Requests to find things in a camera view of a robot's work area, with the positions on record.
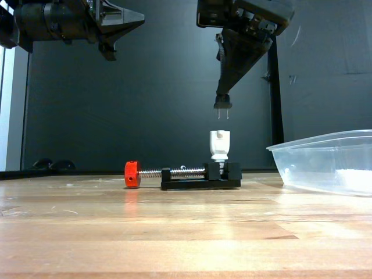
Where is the black plug with braided cable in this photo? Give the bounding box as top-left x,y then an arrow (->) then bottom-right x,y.
214,32 -> 233,120

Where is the white receptacle socket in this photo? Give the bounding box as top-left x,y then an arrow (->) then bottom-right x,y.
209,130 -> 232,175

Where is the clear plastic tub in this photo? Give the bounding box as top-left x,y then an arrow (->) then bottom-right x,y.
266,129 -> 372,198

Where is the black clamp with red knob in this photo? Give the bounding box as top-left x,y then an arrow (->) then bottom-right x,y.
124,159 -> 242,191

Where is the black curved frame bracket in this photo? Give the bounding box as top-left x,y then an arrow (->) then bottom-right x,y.
52,159 -> 76,170
33,158 -> 53,170

